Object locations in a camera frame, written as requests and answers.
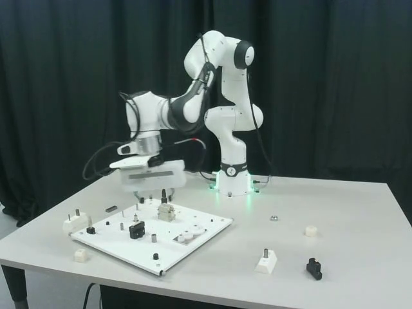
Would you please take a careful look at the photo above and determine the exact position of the black table leg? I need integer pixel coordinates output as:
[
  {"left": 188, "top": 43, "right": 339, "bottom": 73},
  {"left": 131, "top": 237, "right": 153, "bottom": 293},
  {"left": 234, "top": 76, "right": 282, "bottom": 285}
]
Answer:
[{"left": 1, "top": 265, "right": 27, "bottom": 309}]

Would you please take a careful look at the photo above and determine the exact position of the black curtain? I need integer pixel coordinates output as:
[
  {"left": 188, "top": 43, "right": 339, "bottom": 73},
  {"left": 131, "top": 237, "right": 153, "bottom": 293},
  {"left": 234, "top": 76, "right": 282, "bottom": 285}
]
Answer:
[{"left": 0, "top": 0, "right": 412, "bottom": 223}]

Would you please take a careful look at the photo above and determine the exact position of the white double peg holder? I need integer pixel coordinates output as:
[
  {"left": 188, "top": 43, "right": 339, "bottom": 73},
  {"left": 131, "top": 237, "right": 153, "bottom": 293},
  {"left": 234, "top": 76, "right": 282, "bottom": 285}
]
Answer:
[{"left": 62, "top": 215, "right": 95, "bottom": 235}]

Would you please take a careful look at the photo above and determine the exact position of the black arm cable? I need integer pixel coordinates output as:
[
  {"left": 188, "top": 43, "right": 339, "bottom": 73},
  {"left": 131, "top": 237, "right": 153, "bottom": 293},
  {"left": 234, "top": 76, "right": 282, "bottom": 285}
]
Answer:
[{"left": 245, "top": 72, "right": 275, "bottom": 182}]

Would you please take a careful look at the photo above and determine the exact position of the small white cube holder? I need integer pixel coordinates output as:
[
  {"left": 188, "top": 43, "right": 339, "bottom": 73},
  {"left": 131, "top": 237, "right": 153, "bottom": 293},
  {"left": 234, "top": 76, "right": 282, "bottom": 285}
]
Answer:
[{"left": 73, "top": 248, "right": 90, "bottom": 263}]

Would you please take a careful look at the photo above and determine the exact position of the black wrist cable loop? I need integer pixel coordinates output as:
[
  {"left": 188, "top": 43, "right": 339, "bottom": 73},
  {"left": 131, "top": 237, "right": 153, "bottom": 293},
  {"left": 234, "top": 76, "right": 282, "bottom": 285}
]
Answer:
[{"left": 81, "top": 140, "right": 130, "bottom": 180}]

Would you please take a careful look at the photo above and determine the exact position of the black base cable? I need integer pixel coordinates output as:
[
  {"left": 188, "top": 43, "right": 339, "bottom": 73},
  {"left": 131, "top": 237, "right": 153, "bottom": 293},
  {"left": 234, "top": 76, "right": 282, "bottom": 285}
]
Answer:
[{"left": 189, "top": 168, "right": 220, "bottom": 182}]

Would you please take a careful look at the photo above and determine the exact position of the metal socket block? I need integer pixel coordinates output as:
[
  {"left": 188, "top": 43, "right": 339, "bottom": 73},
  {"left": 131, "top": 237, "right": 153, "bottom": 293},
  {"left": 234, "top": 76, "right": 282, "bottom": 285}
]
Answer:
[{"left": 156, "top": 202, "right": 175, "bottom": 222}]

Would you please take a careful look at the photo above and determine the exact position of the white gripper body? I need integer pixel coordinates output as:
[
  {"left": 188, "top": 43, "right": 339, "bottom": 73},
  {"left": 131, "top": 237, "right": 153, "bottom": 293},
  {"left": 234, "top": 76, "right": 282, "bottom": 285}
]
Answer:
[{"left": 118, "top": 159, "right": 187, "bottom": 191}]

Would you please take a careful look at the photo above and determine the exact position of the black cable under table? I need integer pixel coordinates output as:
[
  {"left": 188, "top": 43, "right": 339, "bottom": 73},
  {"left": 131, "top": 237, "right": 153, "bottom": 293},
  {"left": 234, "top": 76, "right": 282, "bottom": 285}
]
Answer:
[{"left": 84, "top": 282, "right": 98, "bottom": 309}]

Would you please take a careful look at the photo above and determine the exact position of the white task board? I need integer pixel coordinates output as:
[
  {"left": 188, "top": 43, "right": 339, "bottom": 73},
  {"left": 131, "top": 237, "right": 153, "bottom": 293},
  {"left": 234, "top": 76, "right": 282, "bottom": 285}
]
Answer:
[{"left": 70, "top": 197, "right": 234, "bottom": 276}]

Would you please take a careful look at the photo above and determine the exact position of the white sloped peg holder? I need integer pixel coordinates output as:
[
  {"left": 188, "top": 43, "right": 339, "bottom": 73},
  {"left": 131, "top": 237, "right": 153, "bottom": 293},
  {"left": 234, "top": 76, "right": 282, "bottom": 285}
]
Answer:
[{"left": 254, "top": 251, "right": 278, "bottom": 274}]

